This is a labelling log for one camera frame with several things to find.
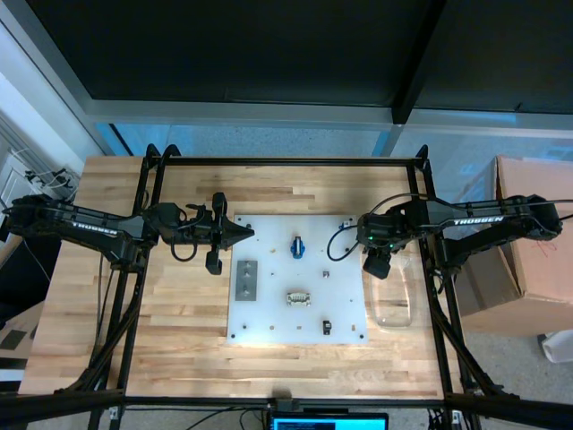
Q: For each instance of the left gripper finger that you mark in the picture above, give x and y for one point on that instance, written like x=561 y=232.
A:
x=235 y=227
x=235 y=237

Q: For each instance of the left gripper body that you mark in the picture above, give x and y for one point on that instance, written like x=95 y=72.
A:
x=218 y=210

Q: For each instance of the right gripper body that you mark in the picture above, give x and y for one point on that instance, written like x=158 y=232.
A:
x=377 y=266

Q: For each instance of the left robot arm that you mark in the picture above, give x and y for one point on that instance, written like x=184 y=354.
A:
x=89 y=224

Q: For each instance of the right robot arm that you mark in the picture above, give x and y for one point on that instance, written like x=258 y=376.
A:
x=474 y=220

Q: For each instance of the clear plastic container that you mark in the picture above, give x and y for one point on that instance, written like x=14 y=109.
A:
x=396 y=326

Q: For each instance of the beige many-pin connector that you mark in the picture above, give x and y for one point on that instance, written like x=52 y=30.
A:
x=299 y=298

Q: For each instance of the grey steel plate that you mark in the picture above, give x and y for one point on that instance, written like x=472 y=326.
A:
x=251 y=280

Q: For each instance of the large blue socket block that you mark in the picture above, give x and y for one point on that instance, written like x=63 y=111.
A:
x=296 y=248

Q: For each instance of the black block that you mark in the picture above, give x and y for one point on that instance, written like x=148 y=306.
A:
x=327 y=327

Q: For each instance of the white task board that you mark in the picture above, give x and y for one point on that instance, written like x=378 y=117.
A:
x=268 y=322

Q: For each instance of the cardboard box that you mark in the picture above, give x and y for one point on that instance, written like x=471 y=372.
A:
x=537 y=291

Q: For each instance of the blue screen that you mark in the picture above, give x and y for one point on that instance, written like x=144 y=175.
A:
x=327 y=423

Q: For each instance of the black frame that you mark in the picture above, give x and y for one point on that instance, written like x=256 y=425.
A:
x=201 y=398

